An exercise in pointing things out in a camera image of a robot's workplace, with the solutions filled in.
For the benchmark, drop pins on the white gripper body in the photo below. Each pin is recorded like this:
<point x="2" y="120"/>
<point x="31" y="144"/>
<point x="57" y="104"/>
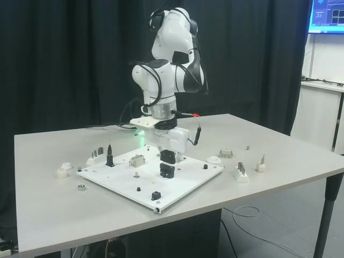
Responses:
<point x="172" y="139"/>

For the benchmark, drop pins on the white large gear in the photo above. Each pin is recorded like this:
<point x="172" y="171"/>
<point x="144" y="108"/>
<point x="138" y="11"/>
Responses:
<point x="215" y="159"/>

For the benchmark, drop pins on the beige waterproof plug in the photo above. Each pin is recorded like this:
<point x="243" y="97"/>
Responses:
<point x="226" y="153"/>

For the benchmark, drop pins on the black Ethernet plug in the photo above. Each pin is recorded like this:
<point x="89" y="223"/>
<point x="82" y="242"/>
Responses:
<point x="110" y="156"/>

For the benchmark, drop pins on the white task board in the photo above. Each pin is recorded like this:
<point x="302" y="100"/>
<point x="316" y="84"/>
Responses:
<point x="121" y="188"/>

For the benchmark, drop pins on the metal large square peg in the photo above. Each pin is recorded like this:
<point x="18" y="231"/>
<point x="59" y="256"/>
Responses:
<point x="101" y="151"/>

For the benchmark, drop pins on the metal large round peg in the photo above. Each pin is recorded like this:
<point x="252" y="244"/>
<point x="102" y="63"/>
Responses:
<point x="239" y="165"/>

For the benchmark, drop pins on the white square peg holder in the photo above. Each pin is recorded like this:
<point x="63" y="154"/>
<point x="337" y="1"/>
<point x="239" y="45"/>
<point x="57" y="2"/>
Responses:
<point x="94" y="160"/>

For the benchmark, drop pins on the white round peg holder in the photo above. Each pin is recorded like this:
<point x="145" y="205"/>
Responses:
<point x="241" y="177"/>

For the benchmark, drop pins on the small white plug holder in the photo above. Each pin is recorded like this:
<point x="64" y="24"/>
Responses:
<point x="260" y="167"/>

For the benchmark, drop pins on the metal USB plug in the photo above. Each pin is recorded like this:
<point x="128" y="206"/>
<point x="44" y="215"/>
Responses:
<point x="263" y="159"/>

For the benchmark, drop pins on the metal hex nut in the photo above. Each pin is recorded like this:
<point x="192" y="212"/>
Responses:
<point x="81" y="187"/>

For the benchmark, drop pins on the white medium gear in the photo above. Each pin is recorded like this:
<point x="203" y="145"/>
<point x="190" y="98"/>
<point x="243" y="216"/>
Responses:
<point x="67" y="165"/>

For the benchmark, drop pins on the cream square holder block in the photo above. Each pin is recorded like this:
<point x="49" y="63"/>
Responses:
<point x="62" y="173"/>

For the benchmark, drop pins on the black curtain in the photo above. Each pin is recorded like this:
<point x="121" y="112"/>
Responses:
<point x="53" y="53"/>

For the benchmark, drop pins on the dark table leg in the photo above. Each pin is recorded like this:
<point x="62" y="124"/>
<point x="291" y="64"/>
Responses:
<point x="326" y="215"/>

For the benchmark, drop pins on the blue screen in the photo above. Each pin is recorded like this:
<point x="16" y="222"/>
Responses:
<point x="326" y="16"/>

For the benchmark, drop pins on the flat white mount plate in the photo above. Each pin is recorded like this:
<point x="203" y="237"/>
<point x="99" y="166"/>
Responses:
<point x="142" y="123"/>

